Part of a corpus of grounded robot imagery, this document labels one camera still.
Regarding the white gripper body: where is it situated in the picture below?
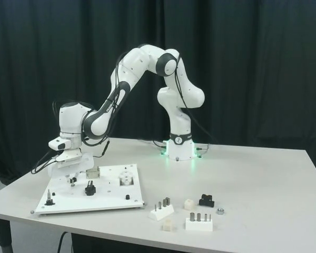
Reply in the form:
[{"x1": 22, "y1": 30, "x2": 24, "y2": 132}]
[{"x1": 47, "y1": 152, "x2": 95, "y2": 180}]

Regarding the flat white mounting plate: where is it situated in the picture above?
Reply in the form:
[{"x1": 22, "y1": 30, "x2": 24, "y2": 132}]
[{"x1": 55, "y1": 148, "x2": 83, "y2": 170}]

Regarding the metal bolt with black base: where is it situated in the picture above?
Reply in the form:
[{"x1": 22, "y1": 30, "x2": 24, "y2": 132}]
[{"x1": 44, "y1": 188, "x2": 55, "y2": 207}]

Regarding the white task board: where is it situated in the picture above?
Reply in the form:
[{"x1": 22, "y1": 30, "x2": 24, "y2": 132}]
[{"x1": 34, "y1": 163, "x2": 145, "y2": 217}]

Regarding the black cabinet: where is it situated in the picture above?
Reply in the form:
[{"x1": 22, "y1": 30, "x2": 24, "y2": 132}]
[{"x1": 71, "y1": 232, "x2": 159, "y2": 253}]

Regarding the black table leg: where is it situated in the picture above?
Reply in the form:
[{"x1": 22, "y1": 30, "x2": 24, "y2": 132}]
[{"x1": 0, "y1": 217, "x2": 12, "y2": 253}]

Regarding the white square peg holder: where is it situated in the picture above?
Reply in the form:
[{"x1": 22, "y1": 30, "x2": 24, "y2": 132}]
[{"x1": 148, "y1": 204, "x2": 174, "y2": 221}]

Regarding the black D-SUB plug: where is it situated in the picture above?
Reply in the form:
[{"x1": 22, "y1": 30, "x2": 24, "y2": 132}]
[{"x1": 199, "y1": 193, "x2": 215, "y2": 208}]

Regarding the white round peg holder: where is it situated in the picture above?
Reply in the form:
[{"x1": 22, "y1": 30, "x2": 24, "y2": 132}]
[{"x1": 185, "y1": 217, "x2": 214, "y2": 232}]

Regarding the black curtain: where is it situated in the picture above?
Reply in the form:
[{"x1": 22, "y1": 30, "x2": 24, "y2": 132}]
[{"x1": 0, "y1": 0, "x2": 316, "y2": 182}]

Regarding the thin black rod on wire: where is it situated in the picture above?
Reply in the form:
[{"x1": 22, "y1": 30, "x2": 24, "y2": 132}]
[{"x1": 92, "y1": 141, "x2": 111, "y2": 159}]

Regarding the silver flange ring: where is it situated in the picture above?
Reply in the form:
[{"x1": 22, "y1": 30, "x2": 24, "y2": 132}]
[{"x1": 60, "y1": 134, "x2": 83, "y2": 150}]

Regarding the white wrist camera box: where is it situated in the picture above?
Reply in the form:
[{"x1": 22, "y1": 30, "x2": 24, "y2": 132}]
[{"x1": 48, "y1": 137, "x2": 72, "y2": 151}]

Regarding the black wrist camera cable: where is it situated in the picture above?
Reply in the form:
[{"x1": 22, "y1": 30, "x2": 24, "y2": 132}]
[{"x1": 31, "y1": 150, "x2": 59, "y2": 175}]

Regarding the black power cable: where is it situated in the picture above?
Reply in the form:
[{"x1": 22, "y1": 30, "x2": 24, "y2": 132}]
[{"x1": 58, "y1": 231, "x2": 71, "y2": 253}]

